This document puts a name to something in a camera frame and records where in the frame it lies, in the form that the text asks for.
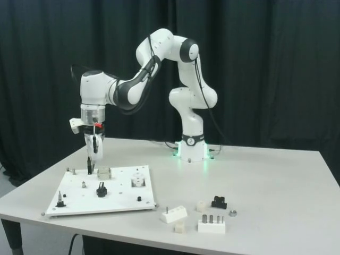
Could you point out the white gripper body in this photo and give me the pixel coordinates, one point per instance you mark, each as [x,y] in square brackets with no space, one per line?
[100,156]

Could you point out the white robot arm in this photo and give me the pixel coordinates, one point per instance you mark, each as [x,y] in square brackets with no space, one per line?
[186,79]

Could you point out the short metal square peg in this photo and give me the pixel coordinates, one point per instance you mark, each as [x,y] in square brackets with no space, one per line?
[74,171]

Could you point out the white sloped peg holder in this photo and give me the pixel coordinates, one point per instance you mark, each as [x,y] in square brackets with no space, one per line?
[175,213]

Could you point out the thick metal round peg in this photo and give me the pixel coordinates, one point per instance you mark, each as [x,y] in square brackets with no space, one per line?
[211,218]
[205,218]

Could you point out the white long peg holder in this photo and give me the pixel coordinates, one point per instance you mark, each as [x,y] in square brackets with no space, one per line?
[211,228]

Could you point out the black rod with red tag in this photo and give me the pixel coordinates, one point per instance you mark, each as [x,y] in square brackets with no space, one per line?
[95,144]

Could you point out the metal BNC plug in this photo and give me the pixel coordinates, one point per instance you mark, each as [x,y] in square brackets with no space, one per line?
[84,184]

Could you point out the black USB plug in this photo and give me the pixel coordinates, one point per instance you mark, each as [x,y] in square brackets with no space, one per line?
[101,192]

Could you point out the white large gear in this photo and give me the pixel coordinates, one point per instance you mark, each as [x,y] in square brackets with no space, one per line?
[138,175]

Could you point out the white medium gear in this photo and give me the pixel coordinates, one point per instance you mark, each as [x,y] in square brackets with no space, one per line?
[138,179]

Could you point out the white small gear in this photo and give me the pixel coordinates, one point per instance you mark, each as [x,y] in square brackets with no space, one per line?
[138,183]

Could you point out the white task board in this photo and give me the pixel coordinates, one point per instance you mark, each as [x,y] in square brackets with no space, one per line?
[79,202]

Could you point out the small white cube holder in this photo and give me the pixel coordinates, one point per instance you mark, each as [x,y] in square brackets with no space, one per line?
[201,206]
[180,228]

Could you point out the black table leg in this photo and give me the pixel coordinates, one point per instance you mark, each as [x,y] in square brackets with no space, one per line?
[10,235]

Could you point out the black curtain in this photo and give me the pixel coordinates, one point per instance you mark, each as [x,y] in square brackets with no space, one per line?
[40,53]

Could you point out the black D-SUB plug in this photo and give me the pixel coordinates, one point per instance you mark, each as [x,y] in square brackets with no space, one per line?
[219,203]

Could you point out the metal hex nut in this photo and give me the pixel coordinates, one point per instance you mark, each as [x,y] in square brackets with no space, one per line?
[233,212]

